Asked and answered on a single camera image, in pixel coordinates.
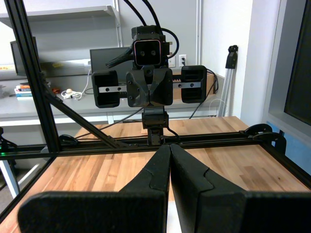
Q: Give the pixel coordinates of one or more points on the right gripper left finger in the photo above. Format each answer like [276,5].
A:
[97,213]

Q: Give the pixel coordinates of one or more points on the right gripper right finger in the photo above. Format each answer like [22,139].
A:
[230,213]

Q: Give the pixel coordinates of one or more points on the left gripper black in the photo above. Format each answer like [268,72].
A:
[194,75]

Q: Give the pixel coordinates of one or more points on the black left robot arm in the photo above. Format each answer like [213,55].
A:
[155,121]

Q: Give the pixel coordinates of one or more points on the white task board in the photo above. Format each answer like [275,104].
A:
[174,218]

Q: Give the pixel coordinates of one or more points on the grey office desk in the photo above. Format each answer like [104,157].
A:
[73,106]

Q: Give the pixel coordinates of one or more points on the aluminium stand with black head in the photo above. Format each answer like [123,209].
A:
[228,85]

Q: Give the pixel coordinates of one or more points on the small orange object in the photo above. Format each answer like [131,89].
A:
[56,91]

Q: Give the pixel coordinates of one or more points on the white table leg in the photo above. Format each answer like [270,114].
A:
[9,177]

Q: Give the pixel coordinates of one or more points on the black device with green light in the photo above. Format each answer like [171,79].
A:
[6,145]

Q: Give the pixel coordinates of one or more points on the stack of books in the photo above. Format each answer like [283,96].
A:
[23,93]

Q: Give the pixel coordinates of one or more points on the white wall outlet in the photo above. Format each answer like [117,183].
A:
[182,60]
[172,61]

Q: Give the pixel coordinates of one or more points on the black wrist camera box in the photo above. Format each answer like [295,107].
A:
[147,52]

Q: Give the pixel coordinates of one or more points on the black frame diagonal brace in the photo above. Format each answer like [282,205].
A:
[85,120]

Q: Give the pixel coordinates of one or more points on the black frame side rail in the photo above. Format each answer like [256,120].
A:
[29,186]
[291,167]

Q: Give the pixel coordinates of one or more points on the black frame cross beam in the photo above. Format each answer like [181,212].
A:
[206,139]

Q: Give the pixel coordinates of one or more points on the white wall conduit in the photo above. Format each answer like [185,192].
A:
[198,29]

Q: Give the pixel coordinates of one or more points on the black corner bracket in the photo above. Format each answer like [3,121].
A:
[68,140]
[277,143]
[257,128]

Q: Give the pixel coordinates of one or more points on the grey wall shelf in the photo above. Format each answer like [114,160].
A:
[60,14]

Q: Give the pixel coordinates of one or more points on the black frame upright post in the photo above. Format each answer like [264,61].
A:
[32,72]

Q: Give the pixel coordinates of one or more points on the grey wall panel frame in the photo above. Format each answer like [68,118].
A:
[277,72]

